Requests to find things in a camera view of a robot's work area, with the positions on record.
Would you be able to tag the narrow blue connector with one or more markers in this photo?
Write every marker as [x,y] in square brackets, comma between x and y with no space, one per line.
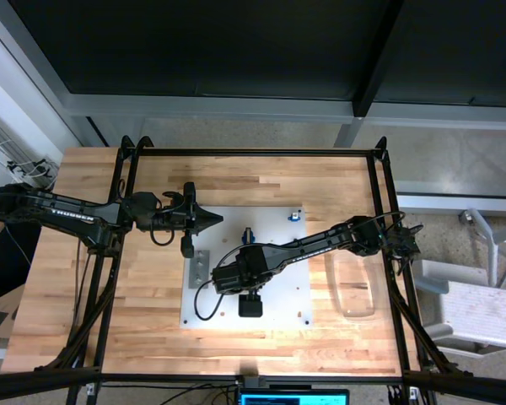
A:
[247,236]

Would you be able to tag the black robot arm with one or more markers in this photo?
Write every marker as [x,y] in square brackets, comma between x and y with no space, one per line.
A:
[312,249]
[67,213]

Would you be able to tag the small blue white connector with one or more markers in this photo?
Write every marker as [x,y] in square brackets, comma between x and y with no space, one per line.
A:
[294,217]

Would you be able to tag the white step stool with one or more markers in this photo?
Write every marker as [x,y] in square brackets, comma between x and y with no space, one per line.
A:
[476,312]

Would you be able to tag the grey camera bracket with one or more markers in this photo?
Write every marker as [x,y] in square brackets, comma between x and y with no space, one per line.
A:
[249,381]

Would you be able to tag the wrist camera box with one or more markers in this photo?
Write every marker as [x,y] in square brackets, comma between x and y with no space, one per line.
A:
[227,279]

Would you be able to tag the cardboard box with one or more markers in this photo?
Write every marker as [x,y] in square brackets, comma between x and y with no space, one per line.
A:
[4,312]

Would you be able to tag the clear plastic tub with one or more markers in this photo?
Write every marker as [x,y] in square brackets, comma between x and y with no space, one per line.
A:
[354,295]

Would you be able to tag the white board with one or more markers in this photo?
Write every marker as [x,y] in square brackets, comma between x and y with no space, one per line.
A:
[278,295]

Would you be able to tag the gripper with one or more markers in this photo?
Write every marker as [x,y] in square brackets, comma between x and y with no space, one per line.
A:
[249,307]
[188,249]

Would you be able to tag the blue edged screen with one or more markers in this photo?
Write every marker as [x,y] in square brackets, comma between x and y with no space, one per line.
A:
[293,398]

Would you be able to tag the flat metal bar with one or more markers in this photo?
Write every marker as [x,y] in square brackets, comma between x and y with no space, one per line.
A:
[203,272]

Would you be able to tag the black wall pillar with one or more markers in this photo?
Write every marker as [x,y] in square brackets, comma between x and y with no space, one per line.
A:
[376,63]

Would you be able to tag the black table frame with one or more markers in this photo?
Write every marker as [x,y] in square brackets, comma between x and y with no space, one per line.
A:
[253,152]

